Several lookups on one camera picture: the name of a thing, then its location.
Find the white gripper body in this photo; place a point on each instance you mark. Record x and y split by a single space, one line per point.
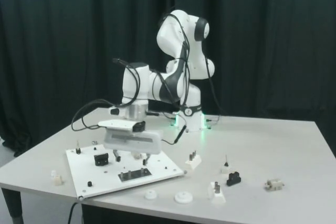
131 144

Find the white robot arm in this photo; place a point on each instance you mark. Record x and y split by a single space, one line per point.
170 32

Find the white medium gear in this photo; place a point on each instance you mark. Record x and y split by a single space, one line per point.
151 195

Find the white large gear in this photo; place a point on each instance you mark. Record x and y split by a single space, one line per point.
183 198

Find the white task board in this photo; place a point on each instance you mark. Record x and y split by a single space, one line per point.
110 179

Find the flat white wrist plate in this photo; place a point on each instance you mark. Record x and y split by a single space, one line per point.
115 124

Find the white square peg holder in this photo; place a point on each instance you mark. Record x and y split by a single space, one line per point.
193 165

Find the white square block holder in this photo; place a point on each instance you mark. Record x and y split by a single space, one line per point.
58 180

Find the white round peg holder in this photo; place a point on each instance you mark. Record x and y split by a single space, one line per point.
216 197

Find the small white plug holder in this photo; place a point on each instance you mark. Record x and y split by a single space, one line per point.
225 170

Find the black D-SUB plug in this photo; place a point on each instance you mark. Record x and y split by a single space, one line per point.
233 179

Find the black table leg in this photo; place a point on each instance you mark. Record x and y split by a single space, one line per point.
11 205

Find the pale Ethernet plug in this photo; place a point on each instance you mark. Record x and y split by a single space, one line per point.
273 184

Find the black curtain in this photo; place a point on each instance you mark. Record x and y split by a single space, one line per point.
52 24

